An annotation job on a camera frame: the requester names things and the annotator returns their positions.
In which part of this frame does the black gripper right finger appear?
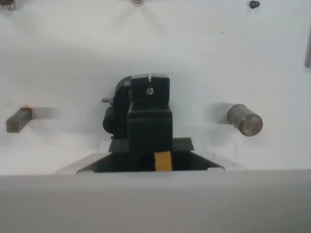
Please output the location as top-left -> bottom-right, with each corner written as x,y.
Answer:
171,137 -> 246,172

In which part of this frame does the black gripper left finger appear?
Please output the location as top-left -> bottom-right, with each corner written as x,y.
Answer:
54,137 -> 131,174

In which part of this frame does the black D-SUB plug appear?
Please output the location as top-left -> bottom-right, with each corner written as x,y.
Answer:
101,72 -> 174,172

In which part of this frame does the metal round peg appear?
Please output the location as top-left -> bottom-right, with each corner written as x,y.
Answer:
227,103 -> 264,137

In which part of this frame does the metal square peg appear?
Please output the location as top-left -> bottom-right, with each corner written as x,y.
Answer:
6,106 -> 33,133

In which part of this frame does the white task board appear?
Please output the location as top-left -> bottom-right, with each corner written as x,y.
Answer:
0,0 -> 311,176

